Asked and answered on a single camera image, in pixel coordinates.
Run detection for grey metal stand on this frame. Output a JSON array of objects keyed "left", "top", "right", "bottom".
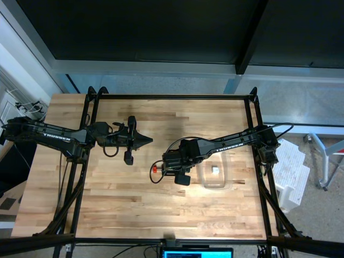
[{"left": 303, "top": 133, "right": 344, "bottom": 192}]

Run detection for large black case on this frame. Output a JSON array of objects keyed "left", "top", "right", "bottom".
[{"left": 0, "top": 139, "right": 37, "bottom": 194}]

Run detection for white foam block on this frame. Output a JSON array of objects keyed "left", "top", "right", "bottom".
[{"left": 271, "top": 139, "right": 312, "bottom": 214}]

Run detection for small black table camera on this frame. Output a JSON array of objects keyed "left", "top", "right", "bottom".
[{"left": 160, "top": 233, "right": 180, "bottom": 247}]

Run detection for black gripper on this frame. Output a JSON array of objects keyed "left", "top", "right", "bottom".
[
  {"left": 103, "top": 116, "right": 154, "bottom": 165},
  {"left": 174, "top": 161, "right": 196, "bottom": 187}
]

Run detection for laptop screen with blue edge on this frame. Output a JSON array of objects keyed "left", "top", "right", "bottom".
[{"left": 160, "top": 247, "right": 234, "bottom": 258}]

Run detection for cardboard box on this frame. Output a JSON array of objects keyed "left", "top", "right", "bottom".
[{"left": 0, "top": 180, "right": 27, "bottom": 216}]

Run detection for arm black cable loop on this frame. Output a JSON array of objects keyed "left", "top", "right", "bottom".
[
  {"left": 148, "top": 160, "right": 168, "bottom": 184},
  {"left": 103, "top": 144, "right": 120, "bottom": 158}
]

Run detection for black partition post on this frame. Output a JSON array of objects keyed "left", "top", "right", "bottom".
[{"left": 235, "top": 0, "right": 269, "bottom": 75}]

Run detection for power strip with plugs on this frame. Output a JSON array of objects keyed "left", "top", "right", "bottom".
[{"left": 10, "top": 90, "right": 48, "bottom": 119}]

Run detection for clear plastic tub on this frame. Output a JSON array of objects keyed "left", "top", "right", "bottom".
[{"left": 198, "top": 153, "right": 234, "bottom": 191}]

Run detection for black vise with red knob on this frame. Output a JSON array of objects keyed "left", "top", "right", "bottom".
[{"left": 152, "top": 166, "right": 175, "bottom": 178}]

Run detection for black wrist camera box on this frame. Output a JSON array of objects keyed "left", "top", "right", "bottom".
[{"left": 162, "top": 152, "right": 180, "bottom": 173}]

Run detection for black aluminium table frame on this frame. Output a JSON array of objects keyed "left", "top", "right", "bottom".
[{"left": 0, "top": 85, "right": 344, "bottom": 258}]

